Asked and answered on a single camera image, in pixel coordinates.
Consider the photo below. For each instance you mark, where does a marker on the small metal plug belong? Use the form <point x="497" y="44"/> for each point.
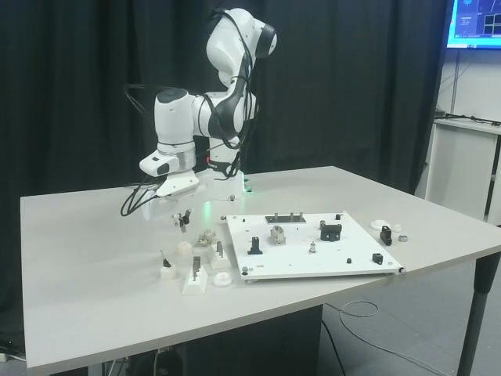
<point x="206" y="239"/>

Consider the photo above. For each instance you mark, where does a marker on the white large gear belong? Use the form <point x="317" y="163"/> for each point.
<point x="376" y="224"/>

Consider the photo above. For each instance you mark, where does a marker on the thin black bolt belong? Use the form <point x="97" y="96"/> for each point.
<point x="166" y="263"/>

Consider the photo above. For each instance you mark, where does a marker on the white task board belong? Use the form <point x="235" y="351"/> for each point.
<point x="305" y="254"/>

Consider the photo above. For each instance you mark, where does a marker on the short metal square peg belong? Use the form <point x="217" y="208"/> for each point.
<point x="220" y="248"/>

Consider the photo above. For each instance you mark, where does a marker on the black D-SUB plug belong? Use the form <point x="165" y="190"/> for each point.
<point x="386" y="235"/>

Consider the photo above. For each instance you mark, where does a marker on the blue monitor screen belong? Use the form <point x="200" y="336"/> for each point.
<point x="477" y="23"/>

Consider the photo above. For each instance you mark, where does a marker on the white cabinet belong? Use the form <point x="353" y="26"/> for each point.
<point x="462" y="168"/>

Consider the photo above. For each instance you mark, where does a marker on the white flat mounting plate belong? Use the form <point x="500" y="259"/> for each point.
<point x="180" y="182"/>

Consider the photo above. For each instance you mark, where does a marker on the small white peg holder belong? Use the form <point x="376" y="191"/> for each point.
<point x="217" y="261"/>

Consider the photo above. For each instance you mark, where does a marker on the large white peg holder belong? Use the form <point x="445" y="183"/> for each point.
<point x="194" y="288"/>

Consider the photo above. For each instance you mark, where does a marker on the small Ethernet plug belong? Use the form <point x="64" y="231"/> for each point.
<point x="182" y="228"/>

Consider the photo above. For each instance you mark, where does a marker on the metal BNC plug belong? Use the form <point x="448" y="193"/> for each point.
<point x="403" y="237"/>

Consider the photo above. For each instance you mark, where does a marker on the black curtains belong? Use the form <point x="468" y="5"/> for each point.
<point x="78" y="98"/>

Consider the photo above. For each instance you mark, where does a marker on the tall metal square peg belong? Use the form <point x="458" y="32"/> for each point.
<point x="196" y="268"/>

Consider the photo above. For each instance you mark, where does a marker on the dark grey table leg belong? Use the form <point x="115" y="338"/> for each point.
<point x="475" y="313"/>

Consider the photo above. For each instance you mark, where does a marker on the white medium gear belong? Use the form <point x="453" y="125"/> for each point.
<point x="221" y="279"/>

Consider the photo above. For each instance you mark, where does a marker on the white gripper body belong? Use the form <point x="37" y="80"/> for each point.
<point x="172" y="203"/>

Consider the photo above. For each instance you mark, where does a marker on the white round holder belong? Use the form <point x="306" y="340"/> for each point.
<point x="167" y="273"/>

